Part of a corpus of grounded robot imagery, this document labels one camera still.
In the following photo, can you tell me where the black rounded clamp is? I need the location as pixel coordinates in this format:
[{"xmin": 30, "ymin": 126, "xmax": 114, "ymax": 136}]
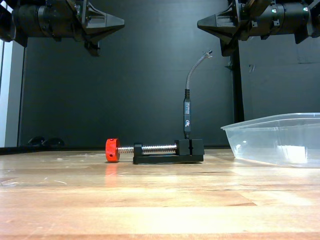
[
  {"xmin": 26, "ymin": 136, "xmax": 46, "ymax": 146},
  {"xmin": 42, "ymin": 137, "xmax": 65, "ymax": 146}
]

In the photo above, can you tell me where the USB-C connector with braided cable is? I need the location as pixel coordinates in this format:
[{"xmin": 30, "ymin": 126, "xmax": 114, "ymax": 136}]
[{"xmin": 183, "ymin": 49, "xmax": 215, "ymax": 116}]

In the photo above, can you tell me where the clear plastic tub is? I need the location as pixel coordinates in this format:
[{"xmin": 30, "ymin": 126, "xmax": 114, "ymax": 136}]
[{"xmin": 220, "ymin": 112, "xmax": 320, "ymax": 170}]

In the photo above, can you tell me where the white block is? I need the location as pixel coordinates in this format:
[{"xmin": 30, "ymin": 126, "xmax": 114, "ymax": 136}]
[{"xmin": 281, "ymin": 146, "xmax": 307, "ymax": 162}]

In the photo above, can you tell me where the silver threaded vise screw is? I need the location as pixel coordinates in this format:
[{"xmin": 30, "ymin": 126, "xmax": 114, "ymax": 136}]
[{"xmin": 116, "ymin": 142, "xmax": 180, "ymax": 155}]

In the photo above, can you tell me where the black USB-C socket with cable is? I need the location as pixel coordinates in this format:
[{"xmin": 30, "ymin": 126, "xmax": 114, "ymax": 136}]
[{"xmin": 183, "ymin": 114, "xmax": 193, "ymax": 140}]

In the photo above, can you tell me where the red vise knob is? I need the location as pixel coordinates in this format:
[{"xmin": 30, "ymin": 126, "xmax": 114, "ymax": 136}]
[{"xmin": 104, "ymin": 138, "xmax": 121, "ymax": 163}]

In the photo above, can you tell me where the black bench vise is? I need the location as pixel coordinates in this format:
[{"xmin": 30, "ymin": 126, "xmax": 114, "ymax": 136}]
[{"xmin": 132, "ymin": 138, "xmax": 205, "ymax": 165}]

